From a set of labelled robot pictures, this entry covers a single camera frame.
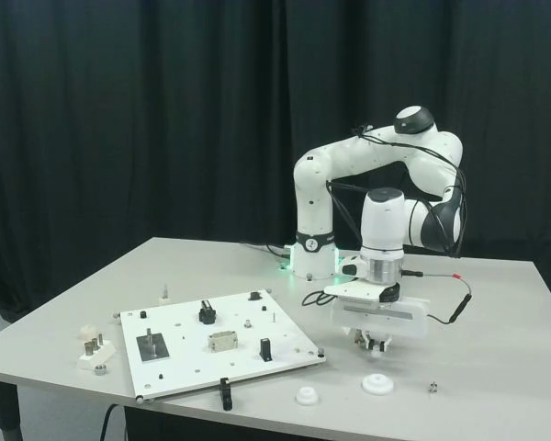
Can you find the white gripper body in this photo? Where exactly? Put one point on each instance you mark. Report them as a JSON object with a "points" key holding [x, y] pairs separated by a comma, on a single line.
{"points": [[385, 324]]}

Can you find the white small gear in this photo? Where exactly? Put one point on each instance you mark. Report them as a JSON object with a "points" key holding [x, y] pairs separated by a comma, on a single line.
{"points": [[375, 352]]}

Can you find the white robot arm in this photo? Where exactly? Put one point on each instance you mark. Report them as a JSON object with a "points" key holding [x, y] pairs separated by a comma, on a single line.
{"points": [[312, 206]]}

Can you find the white large gear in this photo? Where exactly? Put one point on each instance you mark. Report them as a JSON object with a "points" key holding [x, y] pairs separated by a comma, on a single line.
{"points": [[377, 385]]}

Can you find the white medium gear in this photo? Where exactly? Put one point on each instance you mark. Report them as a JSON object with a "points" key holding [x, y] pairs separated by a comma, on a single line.
{"points": [[307, 397]]}

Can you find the flat white mounting plate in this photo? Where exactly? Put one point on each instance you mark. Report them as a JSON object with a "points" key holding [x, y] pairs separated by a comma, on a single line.
{"points": [[351, 292]]}

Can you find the small metal BNC plug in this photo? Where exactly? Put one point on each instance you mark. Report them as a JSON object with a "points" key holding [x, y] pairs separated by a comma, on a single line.
{"points": [[433, 387]]}

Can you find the white task board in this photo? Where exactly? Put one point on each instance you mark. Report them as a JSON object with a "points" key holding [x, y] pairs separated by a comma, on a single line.
{"points": [[239, 363]]}

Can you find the black D-SUB plug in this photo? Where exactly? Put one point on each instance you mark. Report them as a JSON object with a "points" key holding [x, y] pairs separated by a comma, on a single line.
{"points": [[227, 394]]}

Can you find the small white holder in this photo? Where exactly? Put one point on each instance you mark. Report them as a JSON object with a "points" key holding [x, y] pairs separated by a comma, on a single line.
{"points": [[165, 301]]}

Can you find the black under-table cabinet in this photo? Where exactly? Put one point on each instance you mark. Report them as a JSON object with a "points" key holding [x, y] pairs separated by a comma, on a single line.
{"points": [[165, 431]]}

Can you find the metal hex nut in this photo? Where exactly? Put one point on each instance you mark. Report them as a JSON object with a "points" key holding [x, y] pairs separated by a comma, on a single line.
{"points": [[102, 369]]}

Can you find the white peg holder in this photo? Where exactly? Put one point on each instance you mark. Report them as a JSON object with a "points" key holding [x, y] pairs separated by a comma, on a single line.
{"points": [[98, 359]]}

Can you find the small white block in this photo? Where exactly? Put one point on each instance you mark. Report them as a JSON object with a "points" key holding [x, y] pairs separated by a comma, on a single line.
{"points": [[87, 332]]}

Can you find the black curtains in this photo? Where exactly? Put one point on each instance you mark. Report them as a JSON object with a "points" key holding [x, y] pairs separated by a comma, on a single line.
{"points": [[119, 115]]}

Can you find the dark table leg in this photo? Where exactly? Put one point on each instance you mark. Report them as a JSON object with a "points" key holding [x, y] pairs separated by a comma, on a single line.
{"points": [[2, 406]]}

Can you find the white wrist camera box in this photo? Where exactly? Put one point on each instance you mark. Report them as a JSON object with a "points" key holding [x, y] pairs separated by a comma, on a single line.
{"points": [[352, 268]]}

